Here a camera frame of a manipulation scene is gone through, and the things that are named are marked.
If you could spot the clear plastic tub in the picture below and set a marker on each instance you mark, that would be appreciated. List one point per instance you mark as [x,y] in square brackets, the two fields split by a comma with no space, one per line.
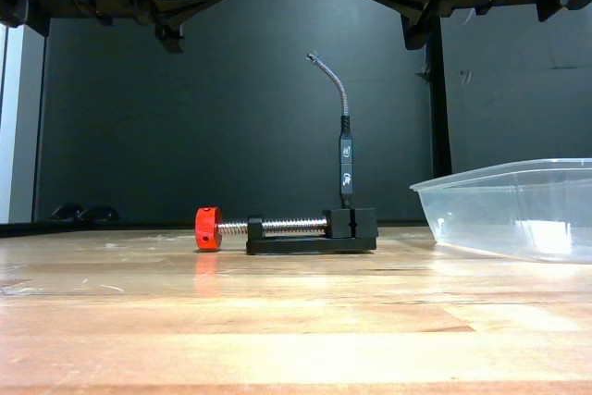
[509,210]

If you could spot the black vise with orange knob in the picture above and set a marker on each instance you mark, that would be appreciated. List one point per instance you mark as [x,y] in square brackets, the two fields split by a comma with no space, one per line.
[300,242]

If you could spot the black upright wall post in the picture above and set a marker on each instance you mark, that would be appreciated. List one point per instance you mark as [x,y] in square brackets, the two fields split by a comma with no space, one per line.
[439,136]

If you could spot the black aluminium table frame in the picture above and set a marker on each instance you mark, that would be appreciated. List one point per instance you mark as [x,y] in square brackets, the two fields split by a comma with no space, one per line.
[92,227]

